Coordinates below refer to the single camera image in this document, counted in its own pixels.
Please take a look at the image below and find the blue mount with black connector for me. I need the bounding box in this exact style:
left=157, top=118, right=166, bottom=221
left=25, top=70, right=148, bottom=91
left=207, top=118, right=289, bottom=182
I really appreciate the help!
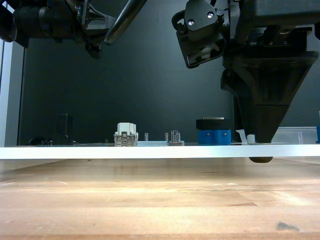
left=195, top=116, right=232, bottom=145

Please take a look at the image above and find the black rubber foot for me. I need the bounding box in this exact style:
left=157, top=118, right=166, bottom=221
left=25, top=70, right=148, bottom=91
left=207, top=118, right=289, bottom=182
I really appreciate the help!
left=248, top=156, right=274, bottom=164

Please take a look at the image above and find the clear plastic tub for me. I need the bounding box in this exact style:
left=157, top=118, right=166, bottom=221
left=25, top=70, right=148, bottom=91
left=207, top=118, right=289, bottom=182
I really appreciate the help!
left=235, top=126, right=318, bottom=145

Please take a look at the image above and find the white board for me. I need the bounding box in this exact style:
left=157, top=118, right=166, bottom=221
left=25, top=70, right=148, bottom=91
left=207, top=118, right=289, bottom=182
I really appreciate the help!
left=0, top=142, right=320, bottom=160

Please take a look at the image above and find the beige connector housing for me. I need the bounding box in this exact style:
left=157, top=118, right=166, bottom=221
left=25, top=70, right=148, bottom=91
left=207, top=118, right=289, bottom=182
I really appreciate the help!
left=113, top=122, right=139, bottom=147

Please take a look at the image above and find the white window frame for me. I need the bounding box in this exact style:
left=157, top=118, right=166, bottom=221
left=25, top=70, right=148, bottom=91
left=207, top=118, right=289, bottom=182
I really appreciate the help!
left=0, top=38, right=26, bottom=147

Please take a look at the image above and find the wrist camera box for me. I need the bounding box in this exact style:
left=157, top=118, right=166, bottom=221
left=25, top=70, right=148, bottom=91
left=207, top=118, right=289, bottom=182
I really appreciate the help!
left=171, top=0, right=227, bottom=70

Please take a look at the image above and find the aluminium plate with posts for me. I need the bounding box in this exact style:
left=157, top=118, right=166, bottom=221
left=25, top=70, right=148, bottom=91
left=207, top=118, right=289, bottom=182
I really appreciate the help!
left=136, top=132, right=169, bottom=147

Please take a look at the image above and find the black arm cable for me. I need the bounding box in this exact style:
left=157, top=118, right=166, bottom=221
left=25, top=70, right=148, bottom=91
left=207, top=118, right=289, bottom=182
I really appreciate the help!
left=103, top=0, right=149, bottom=46

